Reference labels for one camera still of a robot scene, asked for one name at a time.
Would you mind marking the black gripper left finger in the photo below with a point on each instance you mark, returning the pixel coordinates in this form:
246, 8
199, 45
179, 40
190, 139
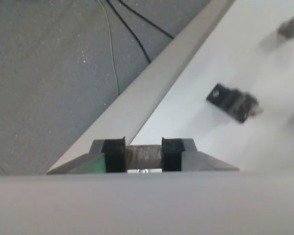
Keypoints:
115, 156

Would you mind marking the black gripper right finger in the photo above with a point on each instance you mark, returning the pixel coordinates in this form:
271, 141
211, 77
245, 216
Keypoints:
171, 154

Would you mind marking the white task board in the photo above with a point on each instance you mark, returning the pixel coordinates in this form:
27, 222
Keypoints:
210, 61

